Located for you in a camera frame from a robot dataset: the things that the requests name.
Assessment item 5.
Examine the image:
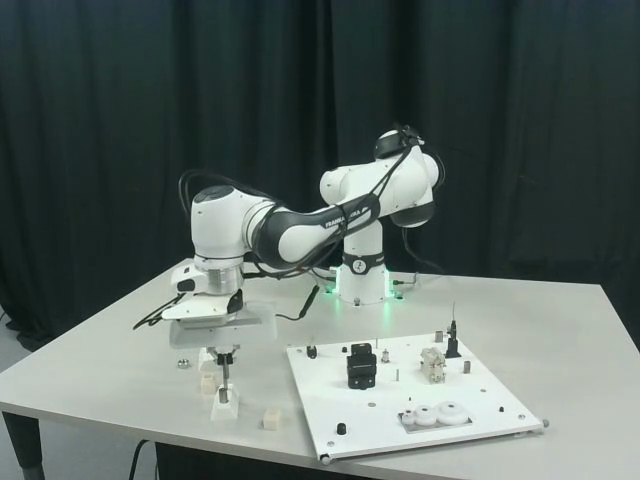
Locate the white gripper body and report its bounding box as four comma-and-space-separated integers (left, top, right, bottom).
168, 304, 279, 350

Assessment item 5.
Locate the flat white mounting plate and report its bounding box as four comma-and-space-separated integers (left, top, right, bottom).
160, 292, 236, 322

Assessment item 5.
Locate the black D-SUB plug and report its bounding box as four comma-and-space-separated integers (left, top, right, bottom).
345, 342, 376, 391

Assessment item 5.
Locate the white task board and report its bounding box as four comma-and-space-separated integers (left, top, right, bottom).
284, 334, 550, 462

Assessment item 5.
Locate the beige connector block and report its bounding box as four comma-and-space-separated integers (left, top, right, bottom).
418, 347, 449, 386

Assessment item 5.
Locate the dark table leg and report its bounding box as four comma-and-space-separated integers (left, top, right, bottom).
3, 410, 42, 480

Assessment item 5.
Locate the black upright plug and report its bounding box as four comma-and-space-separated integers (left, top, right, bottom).
444, 302, 462, 359

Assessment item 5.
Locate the white large gear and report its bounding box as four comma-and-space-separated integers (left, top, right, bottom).
435, 401, 469, 427

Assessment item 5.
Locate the black curtain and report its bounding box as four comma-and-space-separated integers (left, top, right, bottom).
0, 0, 640, 354

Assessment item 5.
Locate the silver wrist ring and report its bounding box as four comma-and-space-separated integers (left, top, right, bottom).
199, 267, 243, 296

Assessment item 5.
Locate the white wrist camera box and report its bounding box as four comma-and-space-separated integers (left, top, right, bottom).
171, 266, 197, 293

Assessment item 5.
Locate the black camera cable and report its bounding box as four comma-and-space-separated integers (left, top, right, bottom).
132, 294, 184, 331

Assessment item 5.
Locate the thin black rod on wire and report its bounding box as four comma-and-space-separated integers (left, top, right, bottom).
273, 282, 318, 322

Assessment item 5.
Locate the black cable under table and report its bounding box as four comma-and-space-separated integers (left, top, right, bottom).
130, 438, 154, 480

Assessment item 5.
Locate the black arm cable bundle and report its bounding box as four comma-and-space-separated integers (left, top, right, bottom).
178, 121, 431, 281

